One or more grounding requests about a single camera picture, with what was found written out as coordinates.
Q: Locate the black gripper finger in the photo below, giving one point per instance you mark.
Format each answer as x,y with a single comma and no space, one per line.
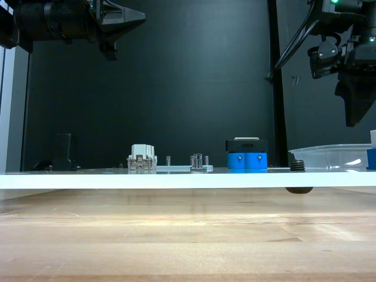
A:
132,16
368,88
113,32
351,97

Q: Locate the silver d-sub connector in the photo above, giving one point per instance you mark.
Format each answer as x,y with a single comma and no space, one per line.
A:
246,138

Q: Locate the white and metal connector housing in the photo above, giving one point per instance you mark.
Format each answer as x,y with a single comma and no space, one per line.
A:
141,158

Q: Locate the silver metal connector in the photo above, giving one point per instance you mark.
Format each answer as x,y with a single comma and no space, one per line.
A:
199,164

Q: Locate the white socket block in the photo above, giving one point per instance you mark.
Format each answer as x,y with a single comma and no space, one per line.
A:
373,138

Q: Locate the clear plastic tub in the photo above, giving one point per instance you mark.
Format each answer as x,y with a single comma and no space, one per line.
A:
329,157

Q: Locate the black threaded knob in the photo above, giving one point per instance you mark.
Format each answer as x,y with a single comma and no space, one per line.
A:
298,165

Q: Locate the black rubber foot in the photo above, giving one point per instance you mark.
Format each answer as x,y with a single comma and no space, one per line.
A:
299,191

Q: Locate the black block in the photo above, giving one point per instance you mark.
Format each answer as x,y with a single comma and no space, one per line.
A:
246,146

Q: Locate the clear acrylic bar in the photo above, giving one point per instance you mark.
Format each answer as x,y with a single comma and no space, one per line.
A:
176,169

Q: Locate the white board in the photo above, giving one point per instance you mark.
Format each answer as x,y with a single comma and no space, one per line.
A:
176,181

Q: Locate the blue socket mount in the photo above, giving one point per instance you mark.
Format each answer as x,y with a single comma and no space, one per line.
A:
371,160

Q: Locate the black frame post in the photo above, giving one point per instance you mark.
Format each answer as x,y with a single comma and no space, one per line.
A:
277,117

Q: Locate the blue connector mount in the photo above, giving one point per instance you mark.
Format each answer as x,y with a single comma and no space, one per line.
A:
246,161

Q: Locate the black frame bracket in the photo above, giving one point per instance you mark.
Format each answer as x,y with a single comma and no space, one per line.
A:
63,152

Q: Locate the small metal post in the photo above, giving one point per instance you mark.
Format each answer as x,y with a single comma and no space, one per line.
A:
168,161

